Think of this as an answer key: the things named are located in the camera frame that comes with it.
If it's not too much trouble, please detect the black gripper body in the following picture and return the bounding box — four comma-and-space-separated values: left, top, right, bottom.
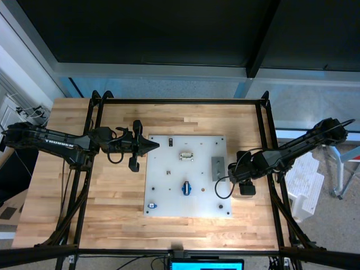
112, 120, 144, 172
228, 161, 257, 197

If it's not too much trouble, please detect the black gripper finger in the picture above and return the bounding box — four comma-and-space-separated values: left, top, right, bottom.
139, 134, 160, 146
139, 145, 160, 157

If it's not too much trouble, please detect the clear plastic tub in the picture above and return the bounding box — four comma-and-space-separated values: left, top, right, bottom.
229, 157, 258, 201

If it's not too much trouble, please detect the grey metal peg plate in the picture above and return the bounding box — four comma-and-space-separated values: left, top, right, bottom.
210, 156, 227, 182

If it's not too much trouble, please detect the white task board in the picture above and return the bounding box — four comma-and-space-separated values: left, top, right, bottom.
144, 135, 234, 218

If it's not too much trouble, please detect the white step stool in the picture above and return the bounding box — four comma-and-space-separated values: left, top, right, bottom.
283, 156, 321, 224

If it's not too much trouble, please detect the laptop screen with blue edge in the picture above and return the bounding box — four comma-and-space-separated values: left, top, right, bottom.
168, 258, 245, 270

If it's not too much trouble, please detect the grey metal stand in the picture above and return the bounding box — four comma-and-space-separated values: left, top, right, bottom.
317, 139, 360, 201

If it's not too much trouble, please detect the brown cardboard box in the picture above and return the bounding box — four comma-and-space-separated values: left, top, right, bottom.
0, 187, 29, 226

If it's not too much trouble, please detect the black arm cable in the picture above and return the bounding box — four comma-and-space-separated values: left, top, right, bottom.
107, 150, 125, 165
214, 173, 235, 199

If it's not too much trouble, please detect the small black camera box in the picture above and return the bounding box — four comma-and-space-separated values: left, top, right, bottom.
168, 246, 190, 259

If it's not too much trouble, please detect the white and black cable bundle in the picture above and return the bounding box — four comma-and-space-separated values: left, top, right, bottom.
15, 105, 49, 120

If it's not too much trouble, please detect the black metal frame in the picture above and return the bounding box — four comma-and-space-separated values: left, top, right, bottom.
0, 89, 360, 270

